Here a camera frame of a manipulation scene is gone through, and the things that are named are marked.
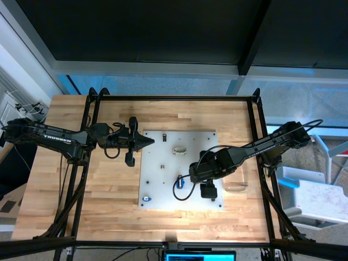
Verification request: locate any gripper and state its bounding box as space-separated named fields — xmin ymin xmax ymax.
xmin=189 ymin=161 xmax=219 ymax=200
xmin=121 ymin=116 xmax=155 ymax=167

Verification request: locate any blue round holder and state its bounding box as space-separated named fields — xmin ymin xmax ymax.
xmin=174 ymin=174 xmax=187 ymax=190

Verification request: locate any cream connector housing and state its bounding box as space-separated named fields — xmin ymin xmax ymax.
xmin=172 ymin=146 xmax=189 ymax=157

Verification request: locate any white task board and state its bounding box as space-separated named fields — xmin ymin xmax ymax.
xmin=138 ymin=130 xmax=226 ymax=210

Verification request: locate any laptop with blue screen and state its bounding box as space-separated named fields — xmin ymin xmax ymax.
xmin=161 ymin=250 xmax=237 ymax=261

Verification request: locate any white step stool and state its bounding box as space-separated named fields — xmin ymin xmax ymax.
xmin=277 ymin=165 xmax=348 ymax=232

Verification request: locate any white cabinet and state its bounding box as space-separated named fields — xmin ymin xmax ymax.
xmin=0 ymin=89 xmax=52 ymax=128

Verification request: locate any brown cardboard box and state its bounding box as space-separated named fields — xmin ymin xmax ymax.
xmin=0 ymin=182 xmax=28 ymax=218

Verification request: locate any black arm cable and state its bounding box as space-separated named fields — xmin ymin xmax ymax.
xmin=173 ymin=175 xmax=195 ymax=201
xmin=196 ymin=145 xmax=236 ymax=168
xmin=295 ymin=119 xmax=324 ymax=134
xmin=104 ymin=122 xmax=123 ymax=160

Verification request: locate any low camera on bracket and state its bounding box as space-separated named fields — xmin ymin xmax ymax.
xmin=165 ymin=235 xmax=182 ymax=250

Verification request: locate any black aluminium frame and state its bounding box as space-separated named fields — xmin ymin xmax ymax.
xmin=0 ymin=86 xmax=348 ymax=261

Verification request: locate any tangled cable bundle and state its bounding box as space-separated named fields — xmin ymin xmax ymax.
xmin=15 ymin=102 xmax=48 ymax=116

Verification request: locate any white metal chair frame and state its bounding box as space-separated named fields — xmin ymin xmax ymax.
xmin=309 ymin=133 xmax=348 ymax=188

